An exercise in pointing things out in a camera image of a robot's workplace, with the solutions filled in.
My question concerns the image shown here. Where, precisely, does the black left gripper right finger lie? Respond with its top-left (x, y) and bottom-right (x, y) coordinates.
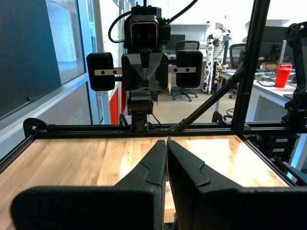
top-left (167, 139), bottom-right (307, 230)

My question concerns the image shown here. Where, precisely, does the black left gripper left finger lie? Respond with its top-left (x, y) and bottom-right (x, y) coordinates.
top-left (10, 139), bottom-right (168, 230)

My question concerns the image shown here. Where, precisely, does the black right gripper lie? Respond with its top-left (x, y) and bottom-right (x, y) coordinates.
top-left (86, 49), bottom-right (203, 92)

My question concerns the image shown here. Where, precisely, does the red cabinet panel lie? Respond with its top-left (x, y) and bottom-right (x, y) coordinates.
top-left (109, 85), bottom-right (127, 125)

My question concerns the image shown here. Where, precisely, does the black office chair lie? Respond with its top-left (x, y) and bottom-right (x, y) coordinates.
top-left (172, 40), bottom-right (200, 103)
top-left (229, 43), bottom-right (248, 99)

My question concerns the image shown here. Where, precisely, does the black computer monitor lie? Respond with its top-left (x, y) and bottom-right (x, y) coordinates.
top-left (260, 26), bottom-right (288, 60)
top-left (167, 34), bottom-right (186, 50)

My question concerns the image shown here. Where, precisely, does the black labelled control box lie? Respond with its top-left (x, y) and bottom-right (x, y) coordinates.
top-left (260, 134), bottom-right (300, 146)
top-left (260, 145), bottom-right (298, 159)

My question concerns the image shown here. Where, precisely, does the white lattice robot stand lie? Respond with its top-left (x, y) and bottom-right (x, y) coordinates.
top-left (203, 21), bottom-right (233, 93)

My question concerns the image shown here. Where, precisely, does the white desk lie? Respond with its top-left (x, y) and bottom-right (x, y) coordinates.
top-left (247, 80), bottom-right (307, 123)

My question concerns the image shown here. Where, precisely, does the red plastic cup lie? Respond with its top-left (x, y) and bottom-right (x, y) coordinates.
top-left (274, 64), bottom-right (294, 88)

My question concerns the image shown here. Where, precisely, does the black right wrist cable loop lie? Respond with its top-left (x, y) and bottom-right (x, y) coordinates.
top-left (108, 11), bottom-right (132, 44)

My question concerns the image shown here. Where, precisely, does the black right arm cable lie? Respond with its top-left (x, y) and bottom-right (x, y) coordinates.
top-left (169, 0), bottom-right (199, 23)

